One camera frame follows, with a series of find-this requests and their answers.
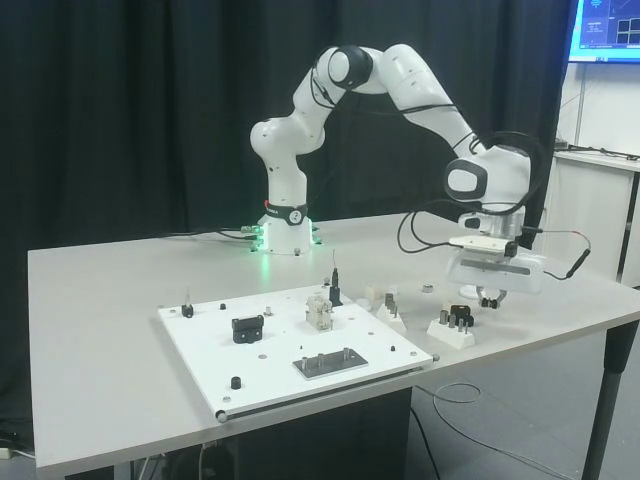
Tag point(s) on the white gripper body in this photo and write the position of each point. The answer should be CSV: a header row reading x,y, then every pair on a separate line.
x,y
500,277

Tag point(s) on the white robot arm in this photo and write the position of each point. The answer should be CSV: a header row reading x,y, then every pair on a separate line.
x,y
400,75

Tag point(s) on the black D-SUB plug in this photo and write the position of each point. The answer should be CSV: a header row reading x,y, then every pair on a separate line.
x,y
462,311

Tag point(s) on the white peg holder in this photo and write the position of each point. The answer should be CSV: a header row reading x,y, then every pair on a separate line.
x,y
392,322
450,337

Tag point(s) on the white small gear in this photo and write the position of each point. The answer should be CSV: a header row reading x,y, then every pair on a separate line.
x,y
392,289

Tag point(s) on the white cabinet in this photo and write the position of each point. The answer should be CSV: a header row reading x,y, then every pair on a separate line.
x,y
585,210

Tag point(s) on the cream plastic block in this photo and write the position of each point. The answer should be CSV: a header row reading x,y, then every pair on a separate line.
x,y
373,292

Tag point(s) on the dark table leg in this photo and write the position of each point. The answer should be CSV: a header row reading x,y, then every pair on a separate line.
x,y
610,380

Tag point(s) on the black box under table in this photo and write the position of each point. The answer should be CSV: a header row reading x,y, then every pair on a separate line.
x,y
325,440

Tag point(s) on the blue screen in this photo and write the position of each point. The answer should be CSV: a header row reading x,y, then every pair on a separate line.
x,y
605,30

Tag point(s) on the white task board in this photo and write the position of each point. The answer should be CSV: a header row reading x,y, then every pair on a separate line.
x,y
200,350

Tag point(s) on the small black plug with pin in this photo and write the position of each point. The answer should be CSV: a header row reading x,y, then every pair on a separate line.
x,y
187,311

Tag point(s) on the black curtain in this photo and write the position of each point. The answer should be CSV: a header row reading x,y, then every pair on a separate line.
x,y
100,100

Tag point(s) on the white power strip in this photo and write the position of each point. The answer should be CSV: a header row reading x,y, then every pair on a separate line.
x,y
4,452

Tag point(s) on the flat white mount plate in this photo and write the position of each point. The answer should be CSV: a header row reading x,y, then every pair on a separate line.
x,y
480,242

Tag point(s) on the small white camera box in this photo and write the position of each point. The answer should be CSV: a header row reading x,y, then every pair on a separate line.
x,y
472,221

